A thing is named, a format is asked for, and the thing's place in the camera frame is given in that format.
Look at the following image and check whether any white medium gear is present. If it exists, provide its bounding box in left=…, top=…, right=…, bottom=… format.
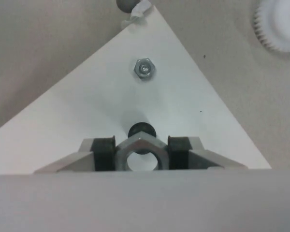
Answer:
left=252, top=0, right=290, bottom=53

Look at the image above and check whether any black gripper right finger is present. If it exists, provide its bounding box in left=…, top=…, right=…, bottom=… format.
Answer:
left=167, top=135, right=247, bottom=171

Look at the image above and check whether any white task board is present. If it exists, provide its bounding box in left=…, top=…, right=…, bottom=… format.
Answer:
left=0, top=4, right=273, bottom=175

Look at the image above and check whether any metal hex bolt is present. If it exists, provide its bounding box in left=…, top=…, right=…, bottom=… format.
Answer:
left=115, top=131, right=171, bottom=171

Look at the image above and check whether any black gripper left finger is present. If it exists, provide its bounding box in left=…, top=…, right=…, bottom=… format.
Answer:
left=33, top=135, right=116, bottom=174

